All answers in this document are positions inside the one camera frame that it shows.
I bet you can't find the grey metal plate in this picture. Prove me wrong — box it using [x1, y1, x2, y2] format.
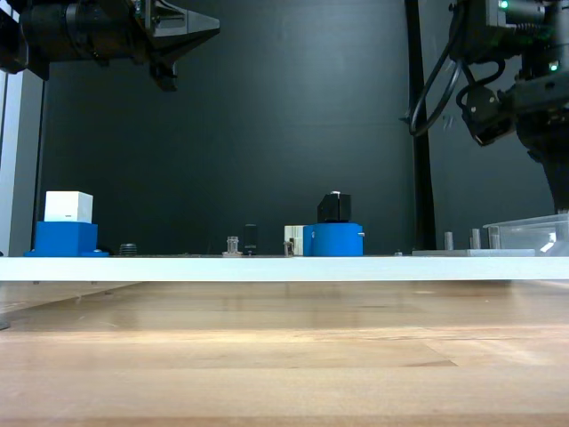
[411, 247, 537, 258]

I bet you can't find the black table frame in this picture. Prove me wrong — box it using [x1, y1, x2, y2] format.
[402, 0, 437, 251]

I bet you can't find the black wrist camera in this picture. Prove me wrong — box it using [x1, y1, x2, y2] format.
[457, 86, 517, 148]

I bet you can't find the white task board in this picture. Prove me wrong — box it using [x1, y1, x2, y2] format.
[0, 254, 569, 283]

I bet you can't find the white connector housing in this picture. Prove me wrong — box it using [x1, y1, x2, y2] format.
[283, 224, 315, 258]

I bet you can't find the blue square holder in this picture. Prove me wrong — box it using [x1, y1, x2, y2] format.
[22, 221, 110, 259]

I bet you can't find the black block connector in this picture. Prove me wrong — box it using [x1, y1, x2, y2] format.
[317, 190, 351, 224]

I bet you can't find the clear plastic socket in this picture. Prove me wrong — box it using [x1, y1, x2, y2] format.
[221, 235, 244, 257]

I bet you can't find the clear plastic tub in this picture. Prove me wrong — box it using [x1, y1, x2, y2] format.
[482, 213, 569, 258]

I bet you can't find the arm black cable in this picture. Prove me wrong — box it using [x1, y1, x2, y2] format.
[407, 0, 508, 137]

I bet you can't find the blue round holder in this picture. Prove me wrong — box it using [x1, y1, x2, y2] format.
[304, 222, 367, 258]

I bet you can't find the white cube block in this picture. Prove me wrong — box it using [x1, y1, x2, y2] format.
[44, 190, 95, 223]

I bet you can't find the small black plug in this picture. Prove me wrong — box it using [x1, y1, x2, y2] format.
[243, 223, 260, 256]

